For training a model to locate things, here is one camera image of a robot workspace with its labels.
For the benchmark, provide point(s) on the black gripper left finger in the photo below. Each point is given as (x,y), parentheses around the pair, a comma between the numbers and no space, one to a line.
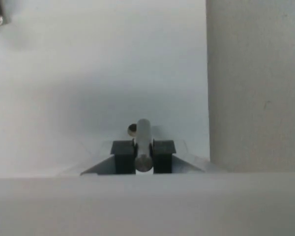
(123,157)

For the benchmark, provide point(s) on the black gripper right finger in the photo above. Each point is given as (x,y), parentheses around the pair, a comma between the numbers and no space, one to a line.
(163,157)

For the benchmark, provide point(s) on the small metal round peg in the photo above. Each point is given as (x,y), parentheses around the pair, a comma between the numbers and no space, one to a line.
(143,145)

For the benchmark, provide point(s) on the white task board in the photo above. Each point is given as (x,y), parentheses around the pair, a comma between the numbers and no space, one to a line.
(88,73)

